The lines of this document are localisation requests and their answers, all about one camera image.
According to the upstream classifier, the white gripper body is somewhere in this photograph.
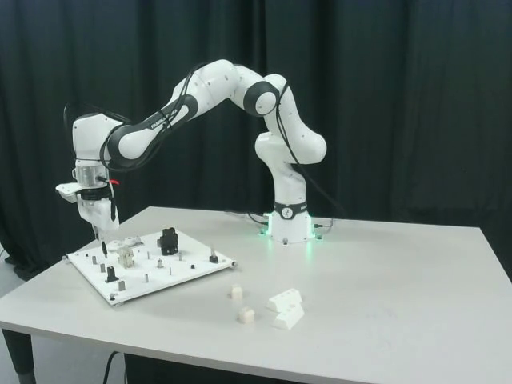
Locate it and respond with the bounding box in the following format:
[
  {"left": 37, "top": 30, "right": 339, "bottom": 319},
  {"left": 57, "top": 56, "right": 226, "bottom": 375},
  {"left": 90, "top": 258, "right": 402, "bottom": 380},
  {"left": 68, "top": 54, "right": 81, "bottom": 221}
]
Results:
[{"left": 77, "top": 198, "right": 122, "bottom": 234}]

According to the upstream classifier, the black cable at robot foot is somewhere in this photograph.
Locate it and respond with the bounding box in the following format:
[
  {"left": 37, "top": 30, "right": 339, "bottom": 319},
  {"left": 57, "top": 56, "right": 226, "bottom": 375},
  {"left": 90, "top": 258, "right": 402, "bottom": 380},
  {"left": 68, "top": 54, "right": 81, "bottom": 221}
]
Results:
[{"left": 238, "top": 210, "right": 270, "bottom": 226}]

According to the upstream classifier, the black D-SUB plug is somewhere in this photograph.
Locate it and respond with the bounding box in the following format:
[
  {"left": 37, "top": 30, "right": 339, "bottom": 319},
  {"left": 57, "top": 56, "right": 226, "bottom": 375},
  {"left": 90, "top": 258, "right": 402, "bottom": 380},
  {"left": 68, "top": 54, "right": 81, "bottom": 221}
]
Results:
[{"left": 157, "top": 227, "right": 180, "bottom": 256}]

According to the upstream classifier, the silver wrist ring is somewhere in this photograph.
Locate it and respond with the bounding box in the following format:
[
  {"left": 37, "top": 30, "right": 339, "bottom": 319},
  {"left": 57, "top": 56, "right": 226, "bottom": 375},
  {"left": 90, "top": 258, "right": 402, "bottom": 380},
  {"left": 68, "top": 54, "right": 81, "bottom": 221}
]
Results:
[{"left": 71, "top": 161, "right": 110, "bottom": 190}]

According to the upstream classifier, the black cable under table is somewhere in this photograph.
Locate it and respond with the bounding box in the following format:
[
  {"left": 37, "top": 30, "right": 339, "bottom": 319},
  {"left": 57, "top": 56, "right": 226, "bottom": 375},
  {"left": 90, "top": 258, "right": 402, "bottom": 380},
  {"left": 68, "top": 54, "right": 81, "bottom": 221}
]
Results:
[{"left": 104, "top": 350, "right": 122, "bottom": 384}]

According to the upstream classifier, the long white holder with holes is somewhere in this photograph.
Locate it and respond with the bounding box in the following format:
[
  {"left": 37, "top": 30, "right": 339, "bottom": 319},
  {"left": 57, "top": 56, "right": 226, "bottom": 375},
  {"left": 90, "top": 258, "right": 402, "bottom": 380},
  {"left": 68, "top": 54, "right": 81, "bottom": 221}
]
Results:
[
  {"left": 273, "top": 302, "right": 306, "bottom": 330},
  {"left": 265, "top": 287, "right": 304, "bottom": 311}
]

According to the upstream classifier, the white task board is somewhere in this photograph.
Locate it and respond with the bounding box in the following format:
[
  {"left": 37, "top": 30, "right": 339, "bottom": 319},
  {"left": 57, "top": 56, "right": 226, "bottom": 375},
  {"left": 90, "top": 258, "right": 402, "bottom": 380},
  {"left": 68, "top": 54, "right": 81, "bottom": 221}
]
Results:
[{"left": 65, "top": 227, "right": 238, "bottom": 309}]

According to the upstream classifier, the black curtain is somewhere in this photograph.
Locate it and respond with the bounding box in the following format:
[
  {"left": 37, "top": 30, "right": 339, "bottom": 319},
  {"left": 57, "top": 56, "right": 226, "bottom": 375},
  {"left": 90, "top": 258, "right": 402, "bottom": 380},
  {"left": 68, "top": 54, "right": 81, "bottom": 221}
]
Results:
[{"left": 0, "top": 0, "right": 512, "bottom": 277}]

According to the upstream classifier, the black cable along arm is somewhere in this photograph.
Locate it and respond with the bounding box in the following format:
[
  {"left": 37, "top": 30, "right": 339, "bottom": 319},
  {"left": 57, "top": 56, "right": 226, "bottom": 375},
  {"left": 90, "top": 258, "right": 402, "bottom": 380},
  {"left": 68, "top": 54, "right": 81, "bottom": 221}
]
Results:
[{"left": 62, "top": 63, "right": 350, "bottom": 220}]

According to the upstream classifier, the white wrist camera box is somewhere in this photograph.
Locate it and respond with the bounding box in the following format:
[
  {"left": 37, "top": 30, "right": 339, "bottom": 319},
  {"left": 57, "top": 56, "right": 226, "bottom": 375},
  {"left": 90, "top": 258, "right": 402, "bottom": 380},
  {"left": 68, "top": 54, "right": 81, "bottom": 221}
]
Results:
[{"left": 54, "top": 182, "right": 82, "bottom": 204}]

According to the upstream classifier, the black table leg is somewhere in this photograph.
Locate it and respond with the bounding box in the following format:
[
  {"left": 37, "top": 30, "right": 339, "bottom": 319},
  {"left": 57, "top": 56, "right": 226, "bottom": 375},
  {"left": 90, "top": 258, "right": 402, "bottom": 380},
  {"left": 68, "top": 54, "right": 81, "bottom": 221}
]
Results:
[{"left": 0, "top": 328, "right": 36, "bottom": 384}]

